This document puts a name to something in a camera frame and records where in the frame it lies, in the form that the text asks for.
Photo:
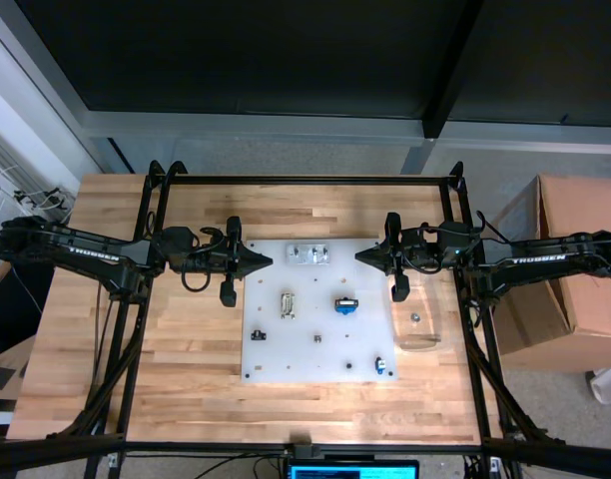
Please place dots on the small blue socket block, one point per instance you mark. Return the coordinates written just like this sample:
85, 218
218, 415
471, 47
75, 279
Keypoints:
381, 364

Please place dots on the blue screen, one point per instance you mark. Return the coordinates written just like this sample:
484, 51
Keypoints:
350, 471

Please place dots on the beige many-pin connector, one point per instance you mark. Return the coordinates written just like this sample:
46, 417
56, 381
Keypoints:
288, 306

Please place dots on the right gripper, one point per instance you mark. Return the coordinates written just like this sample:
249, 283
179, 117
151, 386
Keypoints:
394, 254

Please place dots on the grey block with steel pegs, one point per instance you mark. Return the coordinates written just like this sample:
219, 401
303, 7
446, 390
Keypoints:
308, 254

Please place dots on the black block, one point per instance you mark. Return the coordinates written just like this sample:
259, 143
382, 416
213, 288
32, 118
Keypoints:
258, 335

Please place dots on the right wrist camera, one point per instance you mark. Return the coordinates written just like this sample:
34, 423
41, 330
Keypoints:
416, 247

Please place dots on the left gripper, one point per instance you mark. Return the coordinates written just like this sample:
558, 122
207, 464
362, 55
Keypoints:
234, 259

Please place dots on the white task board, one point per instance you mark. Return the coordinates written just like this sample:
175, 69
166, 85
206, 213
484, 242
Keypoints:
310, 349

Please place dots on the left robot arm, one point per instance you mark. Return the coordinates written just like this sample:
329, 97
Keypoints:
96, 254

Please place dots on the cardboard box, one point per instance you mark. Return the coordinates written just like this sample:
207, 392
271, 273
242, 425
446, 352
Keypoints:
575, 279

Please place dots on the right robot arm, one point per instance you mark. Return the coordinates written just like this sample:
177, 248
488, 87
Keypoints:
535, 259

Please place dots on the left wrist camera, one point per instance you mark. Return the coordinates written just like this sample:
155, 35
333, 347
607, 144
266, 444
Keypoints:
213, 249

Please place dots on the clear plastic container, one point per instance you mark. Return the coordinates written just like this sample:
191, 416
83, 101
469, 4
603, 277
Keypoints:
425, 339

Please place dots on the large blue socket block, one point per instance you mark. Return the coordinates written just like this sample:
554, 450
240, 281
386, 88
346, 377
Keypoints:
346, 306

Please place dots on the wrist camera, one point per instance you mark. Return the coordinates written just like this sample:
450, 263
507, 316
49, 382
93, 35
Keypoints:
416, 247
213, 249

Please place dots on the black frame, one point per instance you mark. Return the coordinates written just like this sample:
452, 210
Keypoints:
305, 180

